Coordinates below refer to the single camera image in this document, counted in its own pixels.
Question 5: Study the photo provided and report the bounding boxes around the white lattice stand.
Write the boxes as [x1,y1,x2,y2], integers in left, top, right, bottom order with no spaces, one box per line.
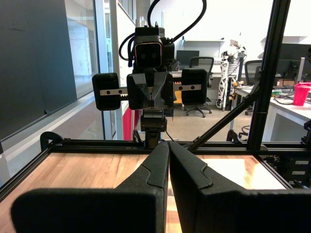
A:
[217,38,240,110]

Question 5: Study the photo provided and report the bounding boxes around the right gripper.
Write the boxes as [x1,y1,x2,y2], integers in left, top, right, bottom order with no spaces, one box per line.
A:
[92,68,209,112]

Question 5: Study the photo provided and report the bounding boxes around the red panel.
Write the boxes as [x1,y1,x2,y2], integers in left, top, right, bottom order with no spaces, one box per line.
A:
[122,108,140,141]

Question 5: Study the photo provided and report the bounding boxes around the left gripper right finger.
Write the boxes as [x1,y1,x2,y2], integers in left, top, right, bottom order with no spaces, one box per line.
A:
[169,142,311,233]

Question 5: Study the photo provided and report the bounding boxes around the black box with white labels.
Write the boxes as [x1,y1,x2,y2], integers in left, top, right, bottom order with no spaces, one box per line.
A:
[261,155,311,190]

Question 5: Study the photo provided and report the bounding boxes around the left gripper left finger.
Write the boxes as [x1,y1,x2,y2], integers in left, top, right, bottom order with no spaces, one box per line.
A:
[11,140,170,233]

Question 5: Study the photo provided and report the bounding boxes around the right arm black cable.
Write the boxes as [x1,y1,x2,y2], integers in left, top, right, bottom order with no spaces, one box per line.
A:
[118,0,207,62]

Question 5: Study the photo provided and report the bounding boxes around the black computer monitor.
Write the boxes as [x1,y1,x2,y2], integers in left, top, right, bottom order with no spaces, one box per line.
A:
[276,43,311,82]
[176,50,200,66]

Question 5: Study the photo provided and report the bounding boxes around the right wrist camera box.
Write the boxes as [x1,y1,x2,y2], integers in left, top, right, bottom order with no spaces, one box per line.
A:
[134,26,164,69]

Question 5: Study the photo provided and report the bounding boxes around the pink plastic container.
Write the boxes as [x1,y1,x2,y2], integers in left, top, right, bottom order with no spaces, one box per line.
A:
[293,82,311,106]

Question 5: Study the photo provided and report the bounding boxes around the white office desk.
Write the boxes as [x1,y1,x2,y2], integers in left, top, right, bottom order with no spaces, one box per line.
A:
[229,87,311,144]

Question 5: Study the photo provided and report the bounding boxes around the black office chair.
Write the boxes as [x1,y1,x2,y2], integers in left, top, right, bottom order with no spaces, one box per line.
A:
[183,56,215,119]
[243,60,263,116]

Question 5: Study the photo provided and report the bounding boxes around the black metal frame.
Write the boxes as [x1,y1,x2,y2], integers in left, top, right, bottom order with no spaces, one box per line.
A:
[0,0,311,202]

